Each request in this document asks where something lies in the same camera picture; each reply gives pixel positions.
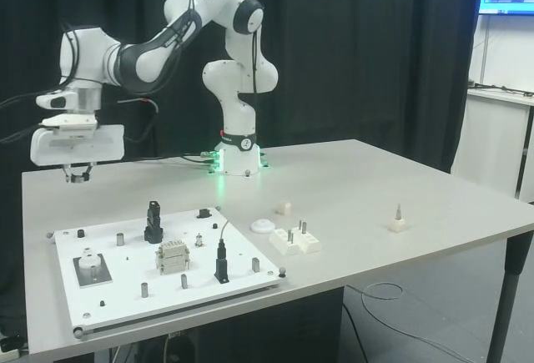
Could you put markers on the white medium gear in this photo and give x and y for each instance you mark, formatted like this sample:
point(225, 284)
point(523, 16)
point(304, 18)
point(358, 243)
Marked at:
point(89, 263)

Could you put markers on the black curtain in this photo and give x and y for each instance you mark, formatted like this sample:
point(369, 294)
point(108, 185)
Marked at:
point(375, 46)

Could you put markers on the white small gear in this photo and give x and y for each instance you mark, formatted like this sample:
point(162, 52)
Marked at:
point(87, 250)

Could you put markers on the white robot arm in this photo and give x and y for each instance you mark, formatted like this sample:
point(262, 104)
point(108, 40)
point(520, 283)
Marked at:
point(233, 121)

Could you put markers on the black D-SUB plug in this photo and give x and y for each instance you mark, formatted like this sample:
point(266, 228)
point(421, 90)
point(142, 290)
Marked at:
point(152, 225)

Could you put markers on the beige rectangular connector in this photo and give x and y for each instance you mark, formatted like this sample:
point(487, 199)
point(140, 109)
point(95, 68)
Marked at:
point(173, 259)

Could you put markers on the white large gear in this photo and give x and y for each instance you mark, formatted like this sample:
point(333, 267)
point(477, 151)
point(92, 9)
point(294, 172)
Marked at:
point(263, 226)

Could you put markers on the white peg holder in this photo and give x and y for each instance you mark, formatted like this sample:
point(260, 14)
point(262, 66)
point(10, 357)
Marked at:
point(310, 244)
point(285, 246)

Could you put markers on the metal round peg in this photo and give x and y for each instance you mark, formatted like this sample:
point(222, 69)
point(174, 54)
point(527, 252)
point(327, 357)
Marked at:
point(120, 239)
point(289, 236)
point(144, 289)
point(304, 228)

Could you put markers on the metal square peg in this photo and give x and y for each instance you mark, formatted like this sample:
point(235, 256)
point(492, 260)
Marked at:
point(255, 265)
point(183, 281)

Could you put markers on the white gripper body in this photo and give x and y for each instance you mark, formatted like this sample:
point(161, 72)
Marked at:
point(83, 150)

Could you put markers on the pointed metal pin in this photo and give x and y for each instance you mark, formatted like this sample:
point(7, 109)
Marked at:
point(399, 213)

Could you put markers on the grey table leg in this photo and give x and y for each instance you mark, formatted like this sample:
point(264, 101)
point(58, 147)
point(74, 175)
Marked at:
point(507, 296)

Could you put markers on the metal BNC plug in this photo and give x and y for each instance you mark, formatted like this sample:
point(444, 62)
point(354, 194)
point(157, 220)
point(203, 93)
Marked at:
point(199, 240)

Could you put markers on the small white cube holder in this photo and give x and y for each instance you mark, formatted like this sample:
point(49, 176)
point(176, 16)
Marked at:
point(283, 208)

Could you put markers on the white task board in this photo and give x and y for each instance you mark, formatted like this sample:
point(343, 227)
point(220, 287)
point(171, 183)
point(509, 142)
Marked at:
point(175, 296)

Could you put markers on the white cabinet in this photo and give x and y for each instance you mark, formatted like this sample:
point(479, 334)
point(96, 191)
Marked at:
point(488, 142)

